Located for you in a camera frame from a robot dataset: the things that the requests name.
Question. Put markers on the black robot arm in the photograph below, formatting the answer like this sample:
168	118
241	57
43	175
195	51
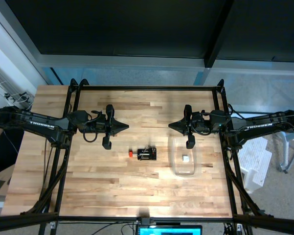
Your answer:
259	126
41	123

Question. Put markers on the brown cardboard box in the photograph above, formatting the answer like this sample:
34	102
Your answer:
0	175

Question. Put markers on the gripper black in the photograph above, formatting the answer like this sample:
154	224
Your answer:
189	127
108	127

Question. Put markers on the laptop screen with blue edge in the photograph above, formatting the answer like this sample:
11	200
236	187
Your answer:
168	231

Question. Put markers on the black aluminium frame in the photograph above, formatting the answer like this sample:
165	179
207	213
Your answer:
146	87

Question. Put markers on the small white block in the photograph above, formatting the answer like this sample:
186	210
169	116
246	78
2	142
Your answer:
185	158

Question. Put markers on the grey metal stand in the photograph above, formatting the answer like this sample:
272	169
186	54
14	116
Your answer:
285	151

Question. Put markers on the black clamp with red knob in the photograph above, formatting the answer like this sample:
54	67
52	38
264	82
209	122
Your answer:
152	154

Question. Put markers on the power strip with plugs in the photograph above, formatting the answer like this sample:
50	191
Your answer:
24	98

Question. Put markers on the black vertical post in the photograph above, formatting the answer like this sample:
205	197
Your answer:
217	36

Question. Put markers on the white foam block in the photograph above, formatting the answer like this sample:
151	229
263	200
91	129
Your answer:
254	166

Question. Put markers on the clear plastic tub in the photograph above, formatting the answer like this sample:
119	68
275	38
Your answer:
186	171

